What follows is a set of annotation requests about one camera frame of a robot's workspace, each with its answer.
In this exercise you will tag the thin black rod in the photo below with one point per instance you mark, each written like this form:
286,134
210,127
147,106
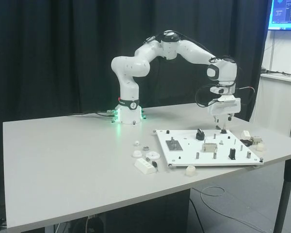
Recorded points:
223,126

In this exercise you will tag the white large gear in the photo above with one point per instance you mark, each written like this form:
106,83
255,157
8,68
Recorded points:
152,155

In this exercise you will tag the black curtains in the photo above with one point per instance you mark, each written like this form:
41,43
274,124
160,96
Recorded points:
51,48

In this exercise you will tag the white medium gear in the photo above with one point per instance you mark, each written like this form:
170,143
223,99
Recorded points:
136,154

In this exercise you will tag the white square plug holder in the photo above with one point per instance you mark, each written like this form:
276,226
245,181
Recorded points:
246,134

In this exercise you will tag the white cabinet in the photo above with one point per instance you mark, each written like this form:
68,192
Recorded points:
276,104

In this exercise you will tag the black table leg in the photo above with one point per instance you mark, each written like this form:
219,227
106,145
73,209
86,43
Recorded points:
289,194

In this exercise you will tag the blue screen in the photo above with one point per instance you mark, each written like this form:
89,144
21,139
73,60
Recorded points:
285,14

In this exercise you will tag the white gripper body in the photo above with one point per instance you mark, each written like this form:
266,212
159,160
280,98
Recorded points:
226,106

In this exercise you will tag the white task board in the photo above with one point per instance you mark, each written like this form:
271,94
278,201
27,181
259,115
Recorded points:
189,149

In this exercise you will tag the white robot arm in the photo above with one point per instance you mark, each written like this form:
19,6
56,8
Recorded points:
128,70

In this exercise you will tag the white holder block with holes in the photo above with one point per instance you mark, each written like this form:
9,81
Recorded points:
144,166

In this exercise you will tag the white small gear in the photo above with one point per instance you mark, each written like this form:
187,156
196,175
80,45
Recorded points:
136,143

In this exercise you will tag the metal round peg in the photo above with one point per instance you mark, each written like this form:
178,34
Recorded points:
248,154

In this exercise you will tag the beige metal connector plug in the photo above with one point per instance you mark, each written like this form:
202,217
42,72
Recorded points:
256,140

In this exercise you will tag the cream plastic peg holder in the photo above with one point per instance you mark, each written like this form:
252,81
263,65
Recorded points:
190,171
261,147

